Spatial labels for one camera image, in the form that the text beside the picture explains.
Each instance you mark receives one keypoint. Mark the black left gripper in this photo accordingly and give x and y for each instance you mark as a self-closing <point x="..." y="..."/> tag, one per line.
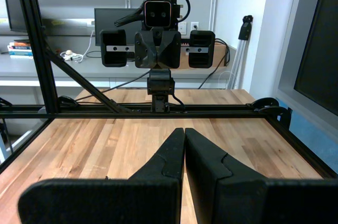
<point x="113" y="60"/>

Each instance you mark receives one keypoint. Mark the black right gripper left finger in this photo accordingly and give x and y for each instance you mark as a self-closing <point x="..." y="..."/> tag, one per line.
<point x="105" y="203"/>

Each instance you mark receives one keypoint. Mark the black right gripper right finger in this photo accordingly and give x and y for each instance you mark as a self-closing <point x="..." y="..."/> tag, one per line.
<point x="264" y="203"/>

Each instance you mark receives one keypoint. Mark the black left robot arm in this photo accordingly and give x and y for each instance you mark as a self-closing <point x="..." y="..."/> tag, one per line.
<point x="161" y="86"/>

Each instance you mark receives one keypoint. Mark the black computer monitor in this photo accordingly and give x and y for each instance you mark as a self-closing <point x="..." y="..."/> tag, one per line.
<point x="14" y="10"/>
<point x="113" y="19"/>

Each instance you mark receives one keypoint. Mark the grey office desk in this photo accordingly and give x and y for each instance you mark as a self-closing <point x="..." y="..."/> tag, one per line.
<point x="79" y="70"/>

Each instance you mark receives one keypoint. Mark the white tripod with black head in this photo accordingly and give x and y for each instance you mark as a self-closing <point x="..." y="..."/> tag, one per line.
<point x="247" y="31"/>

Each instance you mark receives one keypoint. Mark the stack of books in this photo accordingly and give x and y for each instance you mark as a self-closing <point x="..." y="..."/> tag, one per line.
<point x="19" y="51"/>

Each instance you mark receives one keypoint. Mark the white wall outlet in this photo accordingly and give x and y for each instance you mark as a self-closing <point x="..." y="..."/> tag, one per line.
<point x="194" y="26"/>
<point x="182" y="27"/>

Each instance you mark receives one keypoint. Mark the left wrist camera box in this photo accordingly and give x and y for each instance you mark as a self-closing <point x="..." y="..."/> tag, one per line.
<point x="157" y="14"/>

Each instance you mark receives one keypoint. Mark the grey wall shelf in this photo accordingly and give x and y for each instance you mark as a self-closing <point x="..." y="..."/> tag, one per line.
<point x="66" y="27"/>

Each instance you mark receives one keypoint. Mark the black aluminium table frame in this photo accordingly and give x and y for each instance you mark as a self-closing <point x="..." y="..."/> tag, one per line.
<point x="35" y="36"/>

